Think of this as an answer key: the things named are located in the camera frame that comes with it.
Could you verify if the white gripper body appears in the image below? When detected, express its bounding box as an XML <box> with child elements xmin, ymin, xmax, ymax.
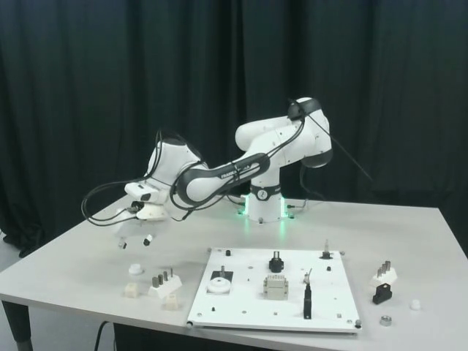
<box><xmin>115</xmin><ymin>207</ymin><xmax>164</xmax><ymax>241</ymax></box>

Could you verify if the white large gear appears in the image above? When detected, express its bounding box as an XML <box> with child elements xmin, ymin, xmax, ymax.
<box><xmin>206</xmin><ymin>277</ymin><xmax>232</xmax><ymax>295</ymax></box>

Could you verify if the white flat mounting plate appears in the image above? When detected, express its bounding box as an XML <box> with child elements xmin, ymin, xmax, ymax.
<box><xmin>135</xmin><ymin>204</ymin><xmax>168</xmax><ymax>222</ymax></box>

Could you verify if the white peg holder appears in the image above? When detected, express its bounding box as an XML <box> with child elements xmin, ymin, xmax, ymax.
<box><xmin>147</xmin><ymin>276</ymin><xmax>184</xmax><ymax>301</ymax></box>
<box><xmin>371</xmin><ymin>269</ymin><xmax>399</xmax><ymax>290</ymax></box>

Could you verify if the white task board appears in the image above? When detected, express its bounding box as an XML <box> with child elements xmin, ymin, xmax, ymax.
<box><xmin>186</xmin><ymin>247</ymin><xmax>361</xmax><ymax>332</ymax></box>

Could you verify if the black round plug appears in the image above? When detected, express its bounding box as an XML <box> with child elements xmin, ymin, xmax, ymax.
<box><xmin>268</xmin><ymin>251</ymin><xmax>285</xmax><ymax>273</ymax></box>

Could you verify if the black table leg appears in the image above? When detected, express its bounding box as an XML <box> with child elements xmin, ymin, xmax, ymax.
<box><xmin>1</xmin><ymin>300</ymin><xmax>31</xmax><ymax>351</ymax></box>

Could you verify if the black curtain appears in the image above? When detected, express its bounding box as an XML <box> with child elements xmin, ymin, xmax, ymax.
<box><xmin>0</xmin><ymin>0</ymin><xmax>468</xmax><ymax>259</ymax></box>

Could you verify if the black USB plug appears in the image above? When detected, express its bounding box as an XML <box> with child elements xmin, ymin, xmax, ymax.
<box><xmin>302</xmin><ymin>284</ymin><xmax>314</xmax><ymax>319</ymax></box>

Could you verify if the black D-SUB plug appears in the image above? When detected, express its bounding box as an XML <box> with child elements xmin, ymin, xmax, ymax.
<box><xmin>371</xmin><ymin>283</ymin><xmax>392</xmax><ymax>305</ymax></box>

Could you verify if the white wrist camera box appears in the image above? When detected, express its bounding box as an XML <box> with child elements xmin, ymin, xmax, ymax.
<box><xmin>124</xmin><ymin>183</ymin><xmax>162</xmax><ymax>203</ymax></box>

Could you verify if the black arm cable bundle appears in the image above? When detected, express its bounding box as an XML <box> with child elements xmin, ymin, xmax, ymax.
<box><xmin>80</xmin><ymin>97</ymin><xmax>310</xmax><ymax>224</ymax></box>

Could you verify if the black floor cable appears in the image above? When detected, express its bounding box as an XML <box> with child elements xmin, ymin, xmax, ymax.
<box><xmin>97</xmin><ymin>320</ymin><xmax>116</xmax><ymax>351</ymax></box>

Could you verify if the black power cable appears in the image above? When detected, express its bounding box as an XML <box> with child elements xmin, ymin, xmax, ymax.
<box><xmin>287</xmin><ymin>163</ymin><xmax>328</xmax><ymax>211</ymax></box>

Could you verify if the thin black cable tie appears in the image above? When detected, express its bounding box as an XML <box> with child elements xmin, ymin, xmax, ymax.
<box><xmin>306</xmin><ymin>112</ymin><xmax>374</xmax><ymax>181</ymax></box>

